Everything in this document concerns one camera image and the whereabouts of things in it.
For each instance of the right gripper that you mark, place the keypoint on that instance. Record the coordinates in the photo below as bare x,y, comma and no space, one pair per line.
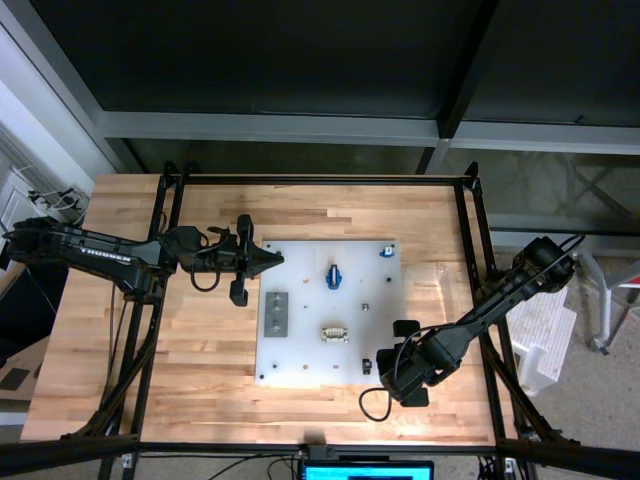
400,370

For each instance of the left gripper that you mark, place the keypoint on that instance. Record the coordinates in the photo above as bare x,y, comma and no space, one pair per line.
245,250

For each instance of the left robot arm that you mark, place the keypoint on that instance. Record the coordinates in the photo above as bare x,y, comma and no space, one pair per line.
100,255

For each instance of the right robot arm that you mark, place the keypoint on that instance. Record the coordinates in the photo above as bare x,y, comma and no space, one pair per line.
490,305

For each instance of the black block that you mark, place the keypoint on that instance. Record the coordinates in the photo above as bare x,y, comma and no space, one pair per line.
367,366

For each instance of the grey peg plate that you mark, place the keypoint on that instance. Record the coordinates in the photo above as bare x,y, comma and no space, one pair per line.
267,320

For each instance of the large blue socket block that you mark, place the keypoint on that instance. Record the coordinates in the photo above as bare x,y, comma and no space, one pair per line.
333,277

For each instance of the beige many-pin connector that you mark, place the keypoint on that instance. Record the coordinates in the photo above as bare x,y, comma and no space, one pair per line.
334,334

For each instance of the white task board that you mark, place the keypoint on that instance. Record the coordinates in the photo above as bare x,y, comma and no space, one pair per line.
310,360

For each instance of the clear plastic container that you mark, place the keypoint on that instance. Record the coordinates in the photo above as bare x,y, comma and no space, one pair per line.
425,272

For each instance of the blue screen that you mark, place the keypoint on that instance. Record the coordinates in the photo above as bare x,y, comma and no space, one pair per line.
365,472

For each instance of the small blue socket block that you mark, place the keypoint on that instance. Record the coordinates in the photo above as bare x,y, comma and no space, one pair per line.
386,251

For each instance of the white plastic stool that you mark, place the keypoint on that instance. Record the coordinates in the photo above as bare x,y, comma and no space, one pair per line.
540,340

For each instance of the cardboard box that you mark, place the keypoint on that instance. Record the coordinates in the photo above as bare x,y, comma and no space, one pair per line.
20,370

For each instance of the black frame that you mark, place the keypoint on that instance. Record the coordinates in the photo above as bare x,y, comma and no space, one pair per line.
320,180

